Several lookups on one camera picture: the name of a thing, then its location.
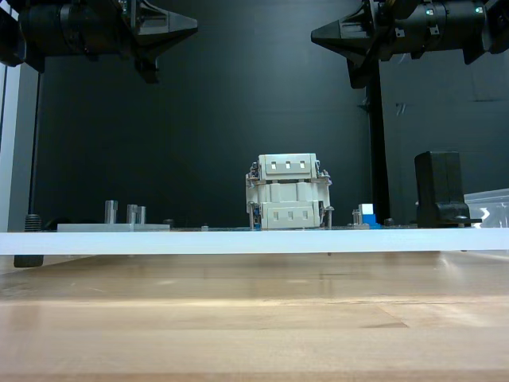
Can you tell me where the clear plastic tub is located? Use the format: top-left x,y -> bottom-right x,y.
463,189 -> 509,251

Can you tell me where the black vertical post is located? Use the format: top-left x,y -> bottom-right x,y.
363,59 -> 390,226

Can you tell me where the beige connector socket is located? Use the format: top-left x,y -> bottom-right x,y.
246,182 -> 336,231

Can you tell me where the white task board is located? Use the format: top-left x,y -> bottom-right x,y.
0,225 -> 509,256

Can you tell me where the small black connector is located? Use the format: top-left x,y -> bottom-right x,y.
414,150 -> 484,228

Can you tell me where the grey metal plate with pegs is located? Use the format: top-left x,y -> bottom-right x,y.
57,198 -> 172,233

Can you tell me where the grey HAN10E connector insert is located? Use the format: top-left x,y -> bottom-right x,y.
245,153 -> 333,186

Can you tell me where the black board foot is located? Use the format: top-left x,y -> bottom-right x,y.
14,254 -> 45,268

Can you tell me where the blue and white clamp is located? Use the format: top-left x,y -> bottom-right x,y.
359,203 -> 379,228

